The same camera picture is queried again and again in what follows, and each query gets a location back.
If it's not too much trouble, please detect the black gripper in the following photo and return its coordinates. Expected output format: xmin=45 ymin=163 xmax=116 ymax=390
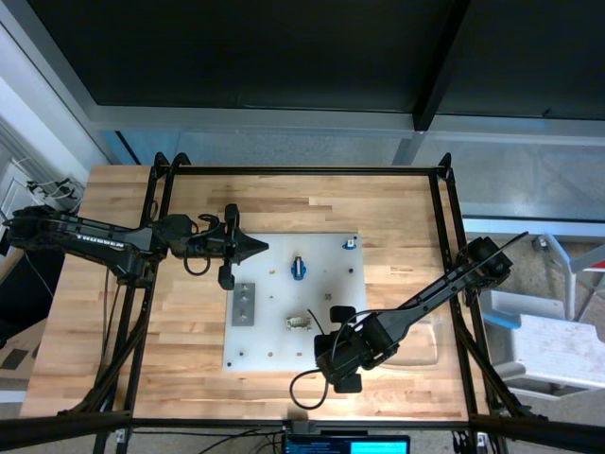
xmin=193 ymin=202 xmax=270 ymax=291
xmin=315 ymin=306 xmax=380 ymax=395

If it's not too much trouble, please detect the white plastic board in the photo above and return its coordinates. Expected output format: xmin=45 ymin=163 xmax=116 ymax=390
xmin=222 ymin=231 xmax=372 ymax=375

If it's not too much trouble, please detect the large blue connector housing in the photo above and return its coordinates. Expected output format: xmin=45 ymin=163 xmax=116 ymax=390
xmin=288 ymin=254 xmax=309 ymax=283

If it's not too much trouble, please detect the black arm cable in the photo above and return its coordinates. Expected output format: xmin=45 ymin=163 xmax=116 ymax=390
xmin=182 ymin=214 xmax=219 ymax=277
xmin=288 ymin=369 xmax=333 ymax=411

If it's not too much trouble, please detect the white step stool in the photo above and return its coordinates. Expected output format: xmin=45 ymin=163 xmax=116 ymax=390
xmin=491 ymin=312 xmax=605 ymax=398

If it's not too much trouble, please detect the black metal frame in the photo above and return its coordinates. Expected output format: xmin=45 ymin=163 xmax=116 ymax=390
xmin=0 ymin=150 xmax=605 ymax=454

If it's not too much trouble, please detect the black USB connector with cable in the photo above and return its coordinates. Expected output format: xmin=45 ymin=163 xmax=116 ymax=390
xmin=306 ymin=307 xmax=329 ymax=339

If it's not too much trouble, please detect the blue lit screen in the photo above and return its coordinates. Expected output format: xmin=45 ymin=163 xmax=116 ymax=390
xmin=282 ymin=434 xmax=412 ymax=454

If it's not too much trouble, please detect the cardboard box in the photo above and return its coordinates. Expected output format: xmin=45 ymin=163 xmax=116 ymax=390
xmin=0 ymin=315 xmax=49 ymax=380

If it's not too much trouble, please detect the white metal cart frame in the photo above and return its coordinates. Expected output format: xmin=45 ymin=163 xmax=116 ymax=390
xmin=530 ymin=230 xmax=605 ymax=328

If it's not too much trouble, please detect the clear plastic tub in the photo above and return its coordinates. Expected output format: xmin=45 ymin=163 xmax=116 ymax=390
xmin=377 ymin=313 xmax=446 ymax=370

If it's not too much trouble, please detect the white cable bundle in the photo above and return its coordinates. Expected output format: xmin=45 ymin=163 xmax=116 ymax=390
xmin=23 ymin=175 xmax=85 ymax=202

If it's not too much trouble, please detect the grey metal bar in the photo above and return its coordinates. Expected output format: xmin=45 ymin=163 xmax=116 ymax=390
xmin=230 ymin=282 xmax=258 ymax=329

